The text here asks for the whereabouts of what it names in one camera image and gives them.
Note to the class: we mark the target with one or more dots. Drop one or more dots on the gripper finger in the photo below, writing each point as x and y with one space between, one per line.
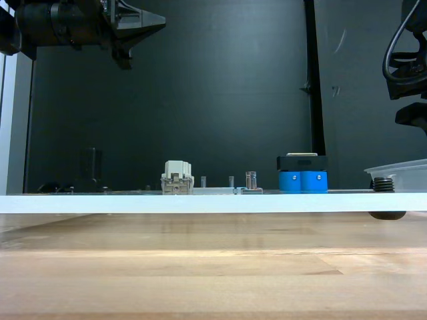
140 31
133 13

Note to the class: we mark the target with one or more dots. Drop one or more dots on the beige rectangular connector housing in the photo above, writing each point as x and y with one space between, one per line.
177 176

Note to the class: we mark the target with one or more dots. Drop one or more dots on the small metal connector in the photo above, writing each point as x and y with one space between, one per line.
251 181

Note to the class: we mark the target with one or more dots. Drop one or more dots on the clear plastic tub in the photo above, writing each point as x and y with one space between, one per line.
410 176

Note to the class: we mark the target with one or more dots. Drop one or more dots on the black threaded screw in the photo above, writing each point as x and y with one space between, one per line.
383 185

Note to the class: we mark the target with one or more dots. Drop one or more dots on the black rubber board foot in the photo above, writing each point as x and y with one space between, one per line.
387 216

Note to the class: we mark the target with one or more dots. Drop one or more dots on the clear acrylic block with posts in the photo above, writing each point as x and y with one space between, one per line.
213 191

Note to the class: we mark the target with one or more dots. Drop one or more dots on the white task board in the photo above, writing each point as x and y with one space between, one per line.
213 203

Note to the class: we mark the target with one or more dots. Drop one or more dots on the black backdrop post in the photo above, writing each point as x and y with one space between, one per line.
317 116

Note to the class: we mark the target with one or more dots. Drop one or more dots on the blue D-sub connector mount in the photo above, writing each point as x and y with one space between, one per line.
302 181

